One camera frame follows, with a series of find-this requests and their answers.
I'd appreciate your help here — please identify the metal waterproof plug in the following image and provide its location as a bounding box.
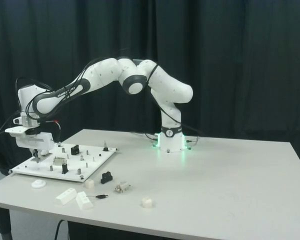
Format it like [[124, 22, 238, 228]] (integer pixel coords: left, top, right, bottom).
[[113, 181, 131, 194]]

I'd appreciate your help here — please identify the white large gear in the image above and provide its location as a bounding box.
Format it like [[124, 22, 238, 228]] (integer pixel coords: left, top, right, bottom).
[[31, 179, 47, 190]]

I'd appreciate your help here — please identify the black base cable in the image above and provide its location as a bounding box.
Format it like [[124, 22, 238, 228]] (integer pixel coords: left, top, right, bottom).
[[180, 124, 204, 146]]

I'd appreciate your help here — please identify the white task board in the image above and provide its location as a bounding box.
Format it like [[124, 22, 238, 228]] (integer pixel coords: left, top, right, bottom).
[[9, 142, 119, 182]]

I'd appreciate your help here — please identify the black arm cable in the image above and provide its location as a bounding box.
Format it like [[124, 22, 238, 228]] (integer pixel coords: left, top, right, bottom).
[[15, 58, 161, 121]]

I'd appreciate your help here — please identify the black floor cable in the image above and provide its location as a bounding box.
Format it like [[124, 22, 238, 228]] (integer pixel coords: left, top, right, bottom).
[[55, 219, 67, 240]]

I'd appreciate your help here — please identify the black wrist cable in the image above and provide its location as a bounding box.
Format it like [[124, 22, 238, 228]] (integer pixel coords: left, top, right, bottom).
[[0, 112, 22, 136]]

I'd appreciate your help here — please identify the flat white mounting plate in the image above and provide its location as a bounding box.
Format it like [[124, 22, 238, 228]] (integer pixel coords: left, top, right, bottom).
[[4, 125, 28, 138]]

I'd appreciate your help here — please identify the black D-SUB plug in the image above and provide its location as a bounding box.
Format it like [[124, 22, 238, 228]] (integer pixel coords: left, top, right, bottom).
[[100, 171, 114, 185]]

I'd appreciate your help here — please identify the black curtain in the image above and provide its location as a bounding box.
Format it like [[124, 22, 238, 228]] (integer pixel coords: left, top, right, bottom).
[[0, 0, 300, 163]]

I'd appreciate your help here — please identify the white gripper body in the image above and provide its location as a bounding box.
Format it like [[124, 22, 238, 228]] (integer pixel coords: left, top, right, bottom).
[[14, 132, 54, 155]]

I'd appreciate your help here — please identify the white long peg holder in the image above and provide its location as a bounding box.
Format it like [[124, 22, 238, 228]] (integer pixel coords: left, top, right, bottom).
[[55, 189, 77, 206], [75, 191, 95, 210]]

